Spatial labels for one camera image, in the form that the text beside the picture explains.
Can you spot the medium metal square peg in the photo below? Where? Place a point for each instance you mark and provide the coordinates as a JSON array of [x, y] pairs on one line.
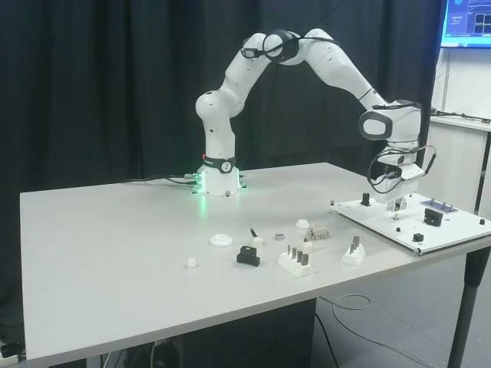
[[300, 256]]

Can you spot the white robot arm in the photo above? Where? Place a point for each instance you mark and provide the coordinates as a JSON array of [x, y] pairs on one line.
[[215, 115]]

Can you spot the large metal square peg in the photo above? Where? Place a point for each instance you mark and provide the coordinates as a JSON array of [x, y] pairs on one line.
[[305, 260]]

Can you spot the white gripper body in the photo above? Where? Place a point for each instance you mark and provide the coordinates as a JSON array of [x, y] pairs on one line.
[[399, 189]]

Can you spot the black curtain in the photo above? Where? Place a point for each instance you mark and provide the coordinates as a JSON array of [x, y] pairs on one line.
[[96, 76]]

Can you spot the small white bolt holder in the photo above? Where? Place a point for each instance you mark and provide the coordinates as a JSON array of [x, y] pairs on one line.
[[306, 247]]

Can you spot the blue screen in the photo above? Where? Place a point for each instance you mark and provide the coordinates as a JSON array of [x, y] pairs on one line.
[[468, 23]]

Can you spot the white cabinet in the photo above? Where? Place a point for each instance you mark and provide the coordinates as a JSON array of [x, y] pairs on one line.
[[460, 161]]

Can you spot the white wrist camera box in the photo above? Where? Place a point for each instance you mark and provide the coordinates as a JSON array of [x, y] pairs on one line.
[[401, 159]]

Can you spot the white task board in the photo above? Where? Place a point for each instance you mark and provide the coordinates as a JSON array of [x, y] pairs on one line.
[[376, 226]]

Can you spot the white large gear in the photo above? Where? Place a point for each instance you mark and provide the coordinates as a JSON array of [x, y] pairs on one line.
[[220, 240]]

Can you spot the grey metal connector block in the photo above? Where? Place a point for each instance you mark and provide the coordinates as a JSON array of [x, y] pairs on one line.
[[317, 234]]

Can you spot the white round peg holder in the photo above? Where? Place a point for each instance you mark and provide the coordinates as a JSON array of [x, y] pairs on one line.
[[353, 257]]

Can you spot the white power strip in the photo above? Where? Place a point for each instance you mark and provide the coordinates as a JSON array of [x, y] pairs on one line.
[[9, 359]]

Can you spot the white square peg holder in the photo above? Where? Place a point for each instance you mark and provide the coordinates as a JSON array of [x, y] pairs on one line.
[[297, 269]]

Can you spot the white small gear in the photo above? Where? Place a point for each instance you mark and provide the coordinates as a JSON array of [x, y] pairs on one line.
[[190, 263]]

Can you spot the black D-SUB plug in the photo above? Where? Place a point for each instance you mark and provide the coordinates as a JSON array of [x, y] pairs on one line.
[[249, 257]]

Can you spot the small white plug holder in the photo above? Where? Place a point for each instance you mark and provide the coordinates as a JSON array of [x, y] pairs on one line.
[[258, 241]]

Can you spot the flat white mounting plate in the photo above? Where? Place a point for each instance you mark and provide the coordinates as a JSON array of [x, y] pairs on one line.
[[412, 172]]

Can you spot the black table leg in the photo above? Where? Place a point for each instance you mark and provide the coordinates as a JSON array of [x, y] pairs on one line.
[[466, 306]]

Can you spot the white medium gear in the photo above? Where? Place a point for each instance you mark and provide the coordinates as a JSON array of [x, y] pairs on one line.
[[302, 224]]

